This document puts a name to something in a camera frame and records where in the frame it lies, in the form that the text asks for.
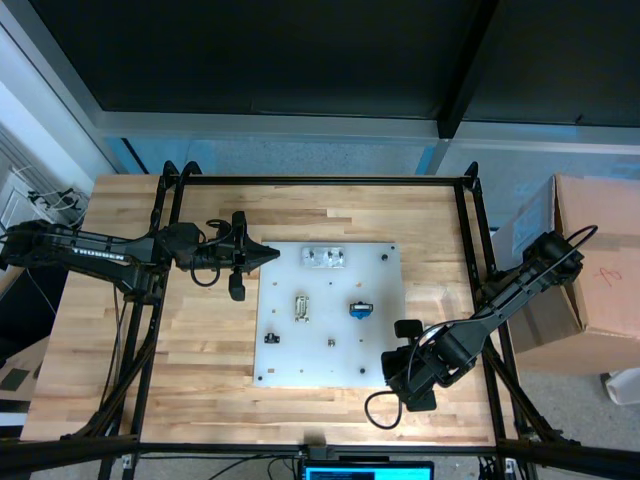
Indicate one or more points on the small black block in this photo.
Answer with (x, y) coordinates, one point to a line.
(272, 338)

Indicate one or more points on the cardboard box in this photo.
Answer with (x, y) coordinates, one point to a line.
(600, 310)

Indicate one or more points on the blue socket block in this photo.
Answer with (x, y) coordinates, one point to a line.
(361, 310)

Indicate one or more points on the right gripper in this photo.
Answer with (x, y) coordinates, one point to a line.
(407, 372)

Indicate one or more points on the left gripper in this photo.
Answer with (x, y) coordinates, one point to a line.
(239, 235)

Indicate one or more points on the white task board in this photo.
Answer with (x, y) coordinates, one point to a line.
(300, 360)

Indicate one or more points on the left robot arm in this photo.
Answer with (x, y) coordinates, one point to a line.
(100, 250)

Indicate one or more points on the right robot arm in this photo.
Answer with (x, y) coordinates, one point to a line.
(510, 295)

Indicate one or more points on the black frame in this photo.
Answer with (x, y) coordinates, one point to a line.
(320, 180)

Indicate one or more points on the blue screen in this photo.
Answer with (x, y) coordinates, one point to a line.
(365, 472)

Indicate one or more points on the clear plastic container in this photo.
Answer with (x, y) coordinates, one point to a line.
(437, 300)

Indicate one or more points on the beige many-pin connector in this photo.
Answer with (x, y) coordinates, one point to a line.
(301, 308)

